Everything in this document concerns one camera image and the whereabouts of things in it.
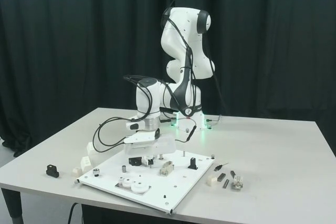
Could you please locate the black D-SUB plug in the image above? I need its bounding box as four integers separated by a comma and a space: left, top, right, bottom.
46, 165, 60, 179

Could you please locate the white task board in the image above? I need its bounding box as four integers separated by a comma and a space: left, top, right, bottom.
74, 149, 216, 215

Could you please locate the dark table leg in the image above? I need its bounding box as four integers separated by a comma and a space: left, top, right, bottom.
0, 188, 20, 224

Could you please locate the thin black rod on wire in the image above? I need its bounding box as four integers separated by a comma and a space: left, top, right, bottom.
176, 119, 197, 142

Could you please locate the long white peg holder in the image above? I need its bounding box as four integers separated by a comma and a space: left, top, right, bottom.
85, 142, 97, 158
80, 155, 93, 174

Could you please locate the black curtain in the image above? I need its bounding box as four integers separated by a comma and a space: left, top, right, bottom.
0, 0, 336, 158

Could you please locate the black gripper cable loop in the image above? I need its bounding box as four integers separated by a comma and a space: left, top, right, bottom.
93, 115, 144, 154

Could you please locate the beige metal waterproof plug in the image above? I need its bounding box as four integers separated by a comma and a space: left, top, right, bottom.
230, 175, 245, 191

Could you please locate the white large gear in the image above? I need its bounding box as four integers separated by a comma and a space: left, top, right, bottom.
130, 180, 144, 194

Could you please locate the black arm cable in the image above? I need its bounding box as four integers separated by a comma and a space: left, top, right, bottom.
160, 0, 227, 120

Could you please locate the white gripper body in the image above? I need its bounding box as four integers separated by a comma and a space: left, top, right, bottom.
123, 134, 176, 157

